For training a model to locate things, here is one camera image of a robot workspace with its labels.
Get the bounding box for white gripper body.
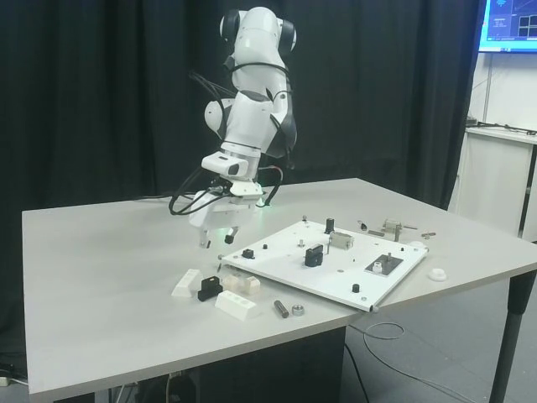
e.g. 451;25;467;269
188;190;258;231

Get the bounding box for black D-SUB plug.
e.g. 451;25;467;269
196;275;223;302

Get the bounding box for white wedge holder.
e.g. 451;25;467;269
171;267;202;299

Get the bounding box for white holder with holes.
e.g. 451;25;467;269
214;291;258;323

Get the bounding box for white task board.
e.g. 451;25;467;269
216;216;430;314

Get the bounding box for beige metal connector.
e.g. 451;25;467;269
383;218;404;241

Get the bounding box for black curtain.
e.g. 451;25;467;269
0;0;487;270

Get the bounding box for black table leg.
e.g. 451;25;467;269
489;275;530;403

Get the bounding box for blue screen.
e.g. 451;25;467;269
477;0;537;55

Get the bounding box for black looped wrist cable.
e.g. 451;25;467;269
169;167;223;216

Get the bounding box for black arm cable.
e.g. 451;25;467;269
189;61;295;127

